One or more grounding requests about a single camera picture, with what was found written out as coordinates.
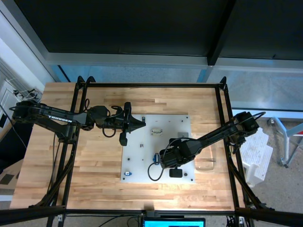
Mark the white task board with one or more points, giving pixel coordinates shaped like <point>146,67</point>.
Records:
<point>142,170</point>

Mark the white cabinet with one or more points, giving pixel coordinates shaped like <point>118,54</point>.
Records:
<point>7,99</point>

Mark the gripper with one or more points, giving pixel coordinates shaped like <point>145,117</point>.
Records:
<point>175,173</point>
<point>126,108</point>

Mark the black block with silver pin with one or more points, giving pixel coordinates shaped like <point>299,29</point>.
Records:
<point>156,158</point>

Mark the grey metal stand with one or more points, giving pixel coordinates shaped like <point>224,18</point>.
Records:
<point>286,146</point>

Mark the black table-level camera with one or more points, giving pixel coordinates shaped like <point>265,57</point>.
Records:
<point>151,214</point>

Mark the black aluminium frame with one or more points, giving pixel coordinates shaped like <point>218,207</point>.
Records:
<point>151,84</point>

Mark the white corner bracket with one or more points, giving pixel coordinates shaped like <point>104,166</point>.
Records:
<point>241,220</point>
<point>59,218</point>

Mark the beige connector housing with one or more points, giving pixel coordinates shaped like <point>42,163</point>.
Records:
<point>156,132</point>

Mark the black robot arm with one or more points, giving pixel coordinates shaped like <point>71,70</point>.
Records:
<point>59,118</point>
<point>213,137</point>

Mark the red and white panel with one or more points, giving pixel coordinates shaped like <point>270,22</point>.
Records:
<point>299,135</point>

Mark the clear plastic tub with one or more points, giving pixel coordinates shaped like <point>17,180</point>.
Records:
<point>206,166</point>

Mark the grey metal peg block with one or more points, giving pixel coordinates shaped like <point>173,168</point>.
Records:
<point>182,134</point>

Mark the blue round clamp mount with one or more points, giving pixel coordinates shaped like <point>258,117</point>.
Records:
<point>154,158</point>

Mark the blue laptop screen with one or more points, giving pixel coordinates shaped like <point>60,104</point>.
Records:
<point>172,223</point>

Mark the blue square socket mount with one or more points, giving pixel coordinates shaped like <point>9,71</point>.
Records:
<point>124,174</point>

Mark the cardboard box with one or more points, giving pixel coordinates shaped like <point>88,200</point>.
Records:
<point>14,165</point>

